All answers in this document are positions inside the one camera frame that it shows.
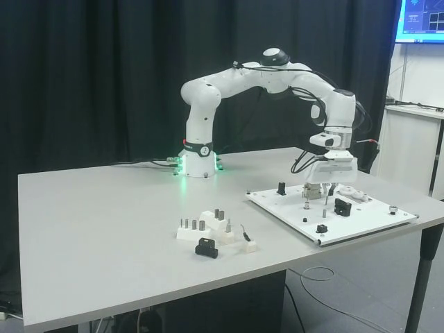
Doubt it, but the black D-SUB plug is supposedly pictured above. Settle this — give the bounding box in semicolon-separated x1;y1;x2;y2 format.
194;237;221;261

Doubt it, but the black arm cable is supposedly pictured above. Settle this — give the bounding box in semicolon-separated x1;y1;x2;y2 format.
230;60;374;175

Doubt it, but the black table leg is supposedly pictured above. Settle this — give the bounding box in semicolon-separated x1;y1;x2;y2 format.
404;227;441;333

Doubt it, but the blue screen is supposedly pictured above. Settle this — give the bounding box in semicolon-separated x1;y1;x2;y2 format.
394;0;444;45

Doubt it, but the white task board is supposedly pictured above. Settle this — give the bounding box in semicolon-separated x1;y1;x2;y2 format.
245;178;420;248

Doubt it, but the black controller box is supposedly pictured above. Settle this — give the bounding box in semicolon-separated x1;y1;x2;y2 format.
152;270;287;333

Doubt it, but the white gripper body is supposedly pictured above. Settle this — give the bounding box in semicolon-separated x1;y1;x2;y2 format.
309;157;359;185

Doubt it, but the white stepped square peg holder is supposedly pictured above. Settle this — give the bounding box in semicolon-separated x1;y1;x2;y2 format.
198;209;229;234

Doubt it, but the thin black cable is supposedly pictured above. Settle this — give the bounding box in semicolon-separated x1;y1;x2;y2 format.
284;283;307;333

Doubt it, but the thin grey cable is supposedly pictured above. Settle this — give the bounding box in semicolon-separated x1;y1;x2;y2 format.
300;266;417;333

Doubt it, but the white cabinet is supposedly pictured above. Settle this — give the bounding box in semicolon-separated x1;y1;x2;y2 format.
375;103;444;201

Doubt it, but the black base cable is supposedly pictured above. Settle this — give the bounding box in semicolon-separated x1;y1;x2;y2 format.
113;157;181;169

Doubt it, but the white round peg holder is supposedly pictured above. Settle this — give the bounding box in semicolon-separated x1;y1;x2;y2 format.
176;223;209;241

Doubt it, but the black curtain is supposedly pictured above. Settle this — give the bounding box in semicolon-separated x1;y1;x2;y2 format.
0;0;400;313

